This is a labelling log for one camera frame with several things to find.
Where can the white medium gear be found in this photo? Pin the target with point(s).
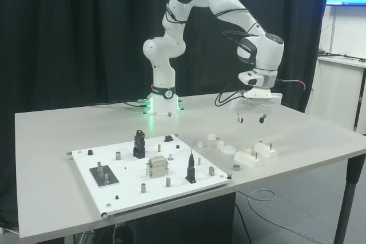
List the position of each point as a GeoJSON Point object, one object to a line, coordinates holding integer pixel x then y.
{"type": "Point", "coordinates": [211, 137]}

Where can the white task board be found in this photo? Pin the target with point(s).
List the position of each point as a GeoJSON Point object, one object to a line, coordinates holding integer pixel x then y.
{"type": "Point", "coordinates": [128, 175]}

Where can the black curtains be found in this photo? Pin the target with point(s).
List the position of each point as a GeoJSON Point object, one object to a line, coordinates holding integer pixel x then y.
{"type": "Point", "coordinates": [71, 41]}

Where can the black D-SUB plug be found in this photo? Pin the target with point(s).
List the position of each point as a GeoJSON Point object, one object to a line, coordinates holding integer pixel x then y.
{"type": "Point", "coordinates": [139, 147]}

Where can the large metal square peg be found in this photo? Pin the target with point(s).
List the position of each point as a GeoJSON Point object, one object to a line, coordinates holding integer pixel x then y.
{"type": "Point", "coordinates": [211, 170]}

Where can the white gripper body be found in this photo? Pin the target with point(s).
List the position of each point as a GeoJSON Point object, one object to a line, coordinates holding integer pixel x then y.
{"type": "Point", "coordinates": [257, 105]}

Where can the white large gear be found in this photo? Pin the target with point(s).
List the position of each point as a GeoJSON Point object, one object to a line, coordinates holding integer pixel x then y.
{"type": "Point", "coordinates": [228, 149]}

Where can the black box under table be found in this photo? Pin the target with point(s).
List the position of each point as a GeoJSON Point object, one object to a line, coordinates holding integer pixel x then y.
{"type": "Point", "coordinates": [171, 221]}

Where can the white peg holder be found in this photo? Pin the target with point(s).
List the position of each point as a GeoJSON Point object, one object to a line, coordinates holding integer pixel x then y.
{"type": "Point", "coordinates": [247, 160]}
{"type": "Point", "coordinates": [266, 151]}

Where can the small cream block holder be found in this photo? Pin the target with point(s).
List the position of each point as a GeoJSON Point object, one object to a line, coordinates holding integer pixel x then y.
{"type": "Point", "coordinates": [219, 143]}
{"type": "Point", "coordinates": [247, 150]}

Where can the large metal round peg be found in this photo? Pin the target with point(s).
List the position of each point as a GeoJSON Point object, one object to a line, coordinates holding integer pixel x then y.
{"type": "Point", "coordinates": [117, 155]}

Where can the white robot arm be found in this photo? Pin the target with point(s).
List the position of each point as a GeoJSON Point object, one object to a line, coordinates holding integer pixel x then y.
{"type": "Point", "coordinates": [223, 1]}

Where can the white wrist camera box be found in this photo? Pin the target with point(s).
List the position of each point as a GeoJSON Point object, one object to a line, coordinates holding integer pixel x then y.
{"type": "Point", "coordinates": [250, 78]}

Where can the grey waterproof plug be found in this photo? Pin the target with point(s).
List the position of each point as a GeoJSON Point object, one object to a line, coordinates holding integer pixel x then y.
{"type": "Point", "coordinates": [156, 165]}

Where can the white cabinet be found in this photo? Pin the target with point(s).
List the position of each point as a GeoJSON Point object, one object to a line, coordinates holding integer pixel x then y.
{"type": "Point", "coordinates": [334, 92]}

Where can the flat white mounting plate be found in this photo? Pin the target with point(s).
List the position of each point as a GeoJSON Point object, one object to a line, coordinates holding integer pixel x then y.
{"type": "Point", "coordinates": [258, 93]}

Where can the dark table leg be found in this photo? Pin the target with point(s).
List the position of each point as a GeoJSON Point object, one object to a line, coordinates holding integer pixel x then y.
{"type": "Point", "coordinates": [350, 198]}

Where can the metal nut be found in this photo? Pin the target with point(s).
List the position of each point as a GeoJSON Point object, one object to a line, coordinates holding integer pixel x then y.
{"type": "Point", "coordinates": [236, 167]}

